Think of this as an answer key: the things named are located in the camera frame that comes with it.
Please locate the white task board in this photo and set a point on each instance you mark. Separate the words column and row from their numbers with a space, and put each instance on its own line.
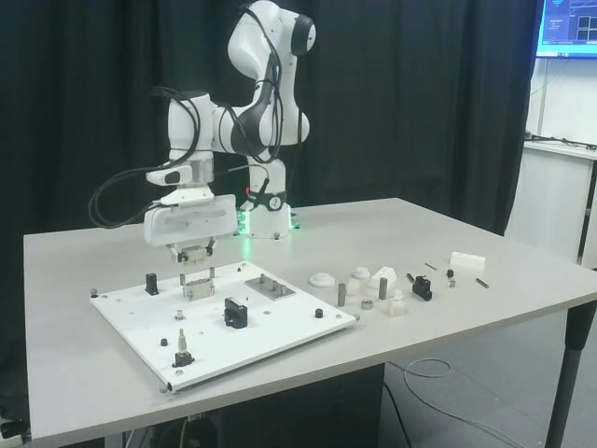
column 224, row 345

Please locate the dark grey table leg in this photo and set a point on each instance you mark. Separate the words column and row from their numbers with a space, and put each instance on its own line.
column 565, row 373

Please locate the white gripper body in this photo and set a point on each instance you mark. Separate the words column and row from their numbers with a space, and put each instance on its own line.
column 191, row 224

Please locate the black Ethernet plug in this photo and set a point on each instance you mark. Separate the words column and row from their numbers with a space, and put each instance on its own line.
column 152, row 284

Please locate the white medium gear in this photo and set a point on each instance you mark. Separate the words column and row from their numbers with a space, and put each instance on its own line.
column 361, row 272

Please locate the blue screen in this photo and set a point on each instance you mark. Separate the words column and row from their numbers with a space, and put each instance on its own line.
column 569, row 28

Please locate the white block holder with holes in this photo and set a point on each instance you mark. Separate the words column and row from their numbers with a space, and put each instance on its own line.
column 467, row 260

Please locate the black D-SUB plug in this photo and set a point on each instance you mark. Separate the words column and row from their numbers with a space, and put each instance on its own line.
column 235, row 312

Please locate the metal bolt nut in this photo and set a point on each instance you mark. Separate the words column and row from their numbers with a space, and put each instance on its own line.
column 367, row 304

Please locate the metal round peg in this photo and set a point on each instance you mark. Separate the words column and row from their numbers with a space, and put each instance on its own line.
column 384, row 288

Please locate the white large gear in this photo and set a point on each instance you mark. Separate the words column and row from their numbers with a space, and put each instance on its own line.
column 320, row 278

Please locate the white house-shaped holder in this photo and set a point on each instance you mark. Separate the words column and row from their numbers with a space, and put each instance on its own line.
column 375, row 280

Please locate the metal square peg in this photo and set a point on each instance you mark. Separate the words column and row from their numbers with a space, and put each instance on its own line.
column 341, row 295

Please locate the white cube holder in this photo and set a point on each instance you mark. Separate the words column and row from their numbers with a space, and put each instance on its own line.
column 396, row 308
column 354, row 287

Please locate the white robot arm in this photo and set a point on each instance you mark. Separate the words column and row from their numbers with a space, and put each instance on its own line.
column 196, row 126

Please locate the black curtain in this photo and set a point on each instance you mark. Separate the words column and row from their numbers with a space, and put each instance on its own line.
column 420, row 93

